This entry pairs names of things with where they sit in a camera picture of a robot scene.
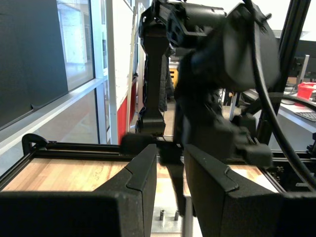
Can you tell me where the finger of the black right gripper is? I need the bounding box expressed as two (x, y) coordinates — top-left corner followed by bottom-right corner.
(167, 162), (186, 216)

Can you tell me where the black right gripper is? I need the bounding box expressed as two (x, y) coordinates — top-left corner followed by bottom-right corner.
(120, 56), (272, 165)

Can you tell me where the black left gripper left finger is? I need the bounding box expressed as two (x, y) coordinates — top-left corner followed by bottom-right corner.
(0, 144), (158, 237)

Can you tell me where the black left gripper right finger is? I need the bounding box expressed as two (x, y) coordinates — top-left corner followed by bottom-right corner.
(184, 144), (316, 237)

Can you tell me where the silver 16mm cylinder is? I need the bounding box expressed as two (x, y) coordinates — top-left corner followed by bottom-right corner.
(184, 196), (194, 237)

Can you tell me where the white lab desk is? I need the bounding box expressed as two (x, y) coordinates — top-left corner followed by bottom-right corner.
(229, 93), (316, 151)

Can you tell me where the red container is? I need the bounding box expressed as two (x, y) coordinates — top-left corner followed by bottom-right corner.
(297, 82), (316, 99)

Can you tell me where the white partition panel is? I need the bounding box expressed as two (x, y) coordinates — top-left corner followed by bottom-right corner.
(106, 0), (146, 145)

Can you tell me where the thick black cable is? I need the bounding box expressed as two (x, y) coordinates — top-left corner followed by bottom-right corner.
(243, 0), (316, 192)

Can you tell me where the black frame upright post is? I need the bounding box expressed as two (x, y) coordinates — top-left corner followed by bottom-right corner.
(256, 0), (309, 146)

